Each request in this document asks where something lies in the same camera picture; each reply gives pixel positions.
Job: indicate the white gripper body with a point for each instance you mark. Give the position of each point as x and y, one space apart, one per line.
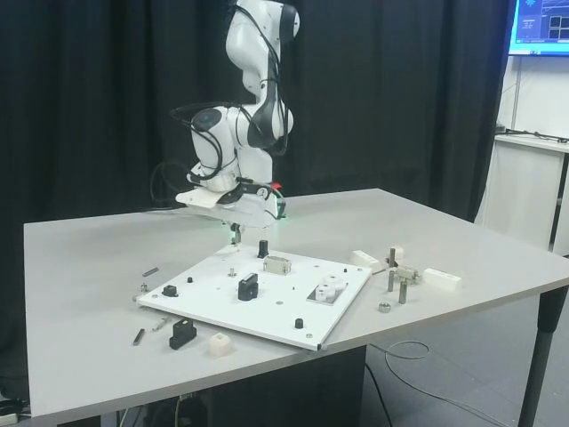
253 212

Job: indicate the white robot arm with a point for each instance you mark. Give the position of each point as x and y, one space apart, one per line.
242 49

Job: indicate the metal square peg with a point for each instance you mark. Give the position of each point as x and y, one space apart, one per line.
138 336
151 270
393 259

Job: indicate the metal round peg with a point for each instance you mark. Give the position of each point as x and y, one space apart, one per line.
402 292
390 282

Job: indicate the black upright plug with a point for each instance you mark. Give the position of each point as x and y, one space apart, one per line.
263 249

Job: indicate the black D-SUB plug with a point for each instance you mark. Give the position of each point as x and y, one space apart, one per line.
247 288

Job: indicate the white task board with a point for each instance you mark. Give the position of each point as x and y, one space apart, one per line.
266 307

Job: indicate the white gear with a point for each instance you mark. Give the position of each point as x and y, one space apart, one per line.
331 285

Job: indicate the small metal bolt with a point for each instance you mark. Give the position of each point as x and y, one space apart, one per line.
143 287

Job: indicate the white cube holder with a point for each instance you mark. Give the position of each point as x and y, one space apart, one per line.
220 346

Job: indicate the black stepped plug block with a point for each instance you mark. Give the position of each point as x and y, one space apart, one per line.
182 334

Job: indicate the white long holder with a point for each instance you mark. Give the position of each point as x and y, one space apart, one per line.
366 258
441 278

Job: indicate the white holder block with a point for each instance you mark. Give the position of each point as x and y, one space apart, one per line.
400 253

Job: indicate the metal nut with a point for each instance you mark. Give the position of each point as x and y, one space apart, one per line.
384 307

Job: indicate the black curtain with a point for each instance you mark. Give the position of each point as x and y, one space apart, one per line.
89 89

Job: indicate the white cabinet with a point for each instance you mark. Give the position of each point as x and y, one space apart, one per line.
524 191

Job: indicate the black table leg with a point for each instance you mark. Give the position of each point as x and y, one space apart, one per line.
540 356

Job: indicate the blue screen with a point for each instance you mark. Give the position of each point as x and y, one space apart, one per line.
540 26

